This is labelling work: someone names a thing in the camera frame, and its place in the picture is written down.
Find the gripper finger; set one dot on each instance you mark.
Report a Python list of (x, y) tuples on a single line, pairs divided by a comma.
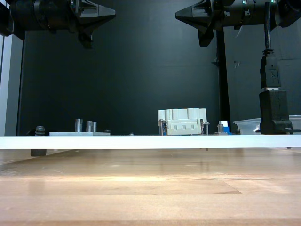
[(94, 10), (199, 21), (201, 11), (94, 23)]

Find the beige multi-pin connector housing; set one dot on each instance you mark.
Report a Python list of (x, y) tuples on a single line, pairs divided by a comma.
[(183, 115)]

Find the black USB socket housing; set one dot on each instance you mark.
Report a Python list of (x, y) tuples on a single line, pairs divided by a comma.
[(274, 113)]

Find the silver pan-head screw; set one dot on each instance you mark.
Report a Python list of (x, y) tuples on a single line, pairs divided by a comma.
[(206, 128)]

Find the blue white terminal block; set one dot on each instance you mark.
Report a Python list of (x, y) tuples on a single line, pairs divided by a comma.
[(225, 130)]

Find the grey aluminium plate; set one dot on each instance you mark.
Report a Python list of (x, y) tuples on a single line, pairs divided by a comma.
[(70, 134)]

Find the clear plastic tub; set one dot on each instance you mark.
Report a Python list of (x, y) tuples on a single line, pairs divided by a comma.
[(244, 127)]

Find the black threaded foot screw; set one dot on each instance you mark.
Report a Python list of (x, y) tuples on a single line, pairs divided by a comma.
[(40, 131)]

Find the white task board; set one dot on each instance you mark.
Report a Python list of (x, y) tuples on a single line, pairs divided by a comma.
[(150, 142)]

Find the black aluminium frame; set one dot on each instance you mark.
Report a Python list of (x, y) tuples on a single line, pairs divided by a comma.
[(223, 94)]

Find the tall metal post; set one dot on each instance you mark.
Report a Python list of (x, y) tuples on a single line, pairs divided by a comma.
[(78, 124)]

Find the short metal post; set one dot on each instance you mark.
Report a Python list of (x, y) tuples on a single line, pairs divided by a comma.
[(89, 126)]

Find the thin metal post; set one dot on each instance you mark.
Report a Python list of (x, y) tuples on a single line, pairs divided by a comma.
[(94, 127)]

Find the silver standoff post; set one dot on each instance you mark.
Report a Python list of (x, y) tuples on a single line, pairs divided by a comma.
[(220, 130)]

